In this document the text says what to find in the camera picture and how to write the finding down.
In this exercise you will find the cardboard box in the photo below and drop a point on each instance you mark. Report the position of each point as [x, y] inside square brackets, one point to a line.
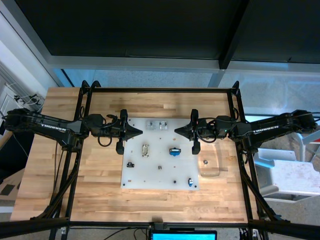
[10, 180]

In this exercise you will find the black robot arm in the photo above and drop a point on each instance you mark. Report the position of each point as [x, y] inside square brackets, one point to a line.
[265, 130]
[50, 126]

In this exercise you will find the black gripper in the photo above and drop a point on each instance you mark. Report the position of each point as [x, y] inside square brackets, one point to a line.
[123, 130]
[196, 130]

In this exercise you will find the small black clamp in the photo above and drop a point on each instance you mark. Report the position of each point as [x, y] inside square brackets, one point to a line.
[130, 164]

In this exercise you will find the white board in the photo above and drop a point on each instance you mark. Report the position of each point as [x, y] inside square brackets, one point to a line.
[150, 175]

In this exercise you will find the screen with blue edge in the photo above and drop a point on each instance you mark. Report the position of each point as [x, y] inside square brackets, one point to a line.
[182, 237]

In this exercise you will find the grey connector housing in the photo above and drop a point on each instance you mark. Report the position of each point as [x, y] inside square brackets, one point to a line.
[144, 150]

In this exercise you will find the small blue connector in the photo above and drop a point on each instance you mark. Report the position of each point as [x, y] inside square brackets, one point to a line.
[190, 181]

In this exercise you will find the grey metal chair frame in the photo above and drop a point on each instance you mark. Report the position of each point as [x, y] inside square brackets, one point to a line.
[301, 145]

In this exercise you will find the clear plastic tub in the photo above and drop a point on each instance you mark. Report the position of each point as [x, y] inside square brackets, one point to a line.
[212, 172]

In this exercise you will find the white plastic step stool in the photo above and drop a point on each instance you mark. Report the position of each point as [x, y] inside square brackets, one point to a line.
[295, 175]

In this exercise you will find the blue and black connector socket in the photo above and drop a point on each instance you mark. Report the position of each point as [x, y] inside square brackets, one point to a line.
[174, 152]

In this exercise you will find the silver M12 hex nut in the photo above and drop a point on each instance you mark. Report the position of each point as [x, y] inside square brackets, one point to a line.
[205, 162]

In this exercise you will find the black metal frame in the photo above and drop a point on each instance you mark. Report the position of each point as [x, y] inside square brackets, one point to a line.
[112, 222]

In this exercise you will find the grey aluminium post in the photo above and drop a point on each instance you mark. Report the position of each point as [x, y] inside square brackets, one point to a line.
[23, 25]

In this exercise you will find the small black camera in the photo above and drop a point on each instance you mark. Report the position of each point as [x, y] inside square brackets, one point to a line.
[160, 225]

